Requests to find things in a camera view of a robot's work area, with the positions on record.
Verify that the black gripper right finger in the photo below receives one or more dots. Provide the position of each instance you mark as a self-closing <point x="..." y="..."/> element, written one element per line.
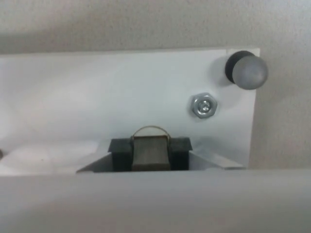
<point x="179" y="153"/>

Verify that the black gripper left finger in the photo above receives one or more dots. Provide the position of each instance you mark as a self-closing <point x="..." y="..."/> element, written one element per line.
<point x="119" y="153"/>

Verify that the metal square peg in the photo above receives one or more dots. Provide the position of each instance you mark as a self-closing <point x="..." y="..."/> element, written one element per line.
<point x="150" y="155"/>

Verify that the metal hex nut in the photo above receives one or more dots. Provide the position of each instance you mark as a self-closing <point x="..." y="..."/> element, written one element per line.
<point x="203" y="105"/>

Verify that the white task board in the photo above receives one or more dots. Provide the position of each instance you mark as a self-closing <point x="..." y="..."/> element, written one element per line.
<point x="97" y="97"/>

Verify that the grey round-headed knob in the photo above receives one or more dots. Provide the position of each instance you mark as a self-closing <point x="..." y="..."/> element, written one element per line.
<point x="247" y="72"/>

